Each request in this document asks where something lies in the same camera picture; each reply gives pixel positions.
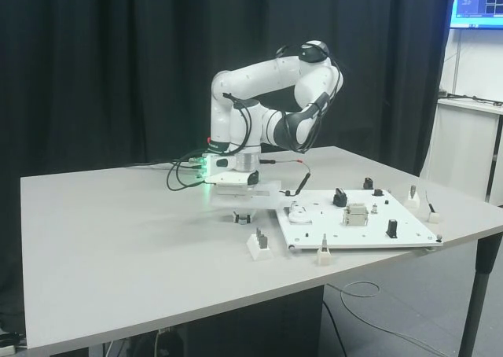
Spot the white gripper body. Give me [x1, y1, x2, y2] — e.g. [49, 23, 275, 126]
[211, 180, 283, 215]

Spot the flat white plate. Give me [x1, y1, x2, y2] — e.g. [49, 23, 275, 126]
[204, 173, 259, 186]

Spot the white box with dark window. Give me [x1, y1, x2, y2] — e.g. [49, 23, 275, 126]
[204, 154, 239, 177]

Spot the white large gear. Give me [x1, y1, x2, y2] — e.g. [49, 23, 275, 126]
[288, 211, 312, 227]

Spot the white task board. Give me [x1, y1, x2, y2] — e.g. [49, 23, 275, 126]
[271, 187, 446, 253]

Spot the black box under table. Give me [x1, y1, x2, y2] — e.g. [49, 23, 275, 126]
[172, 285, 328, 357]

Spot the metal rectangular connector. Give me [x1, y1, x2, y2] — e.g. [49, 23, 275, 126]
[343, 203, 369, 229]

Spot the black curtain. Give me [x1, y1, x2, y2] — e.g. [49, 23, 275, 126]
[0, 0, 453, 224]

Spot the white cabinet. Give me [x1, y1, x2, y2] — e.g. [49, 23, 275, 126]
[422, 96, 503, 208]

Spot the dark table leg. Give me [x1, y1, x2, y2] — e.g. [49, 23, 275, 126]
[458, 230, 494, 357]

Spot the white power strip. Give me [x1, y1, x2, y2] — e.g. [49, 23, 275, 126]
[0, 332, 25, 355]

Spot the blue screen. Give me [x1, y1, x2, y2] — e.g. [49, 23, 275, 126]
[450, 0, 503, 30]

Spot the thin black rod on wire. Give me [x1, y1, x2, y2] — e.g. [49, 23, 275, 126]
[257, 157, 314, 197]

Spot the black looped cable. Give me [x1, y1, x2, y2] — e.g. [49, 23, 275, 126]
[164, 149, 209, 191]

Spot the black cable on table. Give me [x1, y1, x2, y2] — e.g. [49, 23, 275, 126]
[127, 159, 192, 168]

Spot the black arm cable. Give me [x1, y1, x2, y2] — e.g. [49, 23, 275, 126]
[222, 44, 346, 154]

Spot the grey floor cable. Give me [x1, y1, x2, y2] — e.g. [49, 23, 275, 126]
[339, 280, 384, 357]

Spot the black floor cable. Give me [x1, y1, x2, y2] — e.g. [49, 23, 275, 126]
[322, 300, 357, 357]

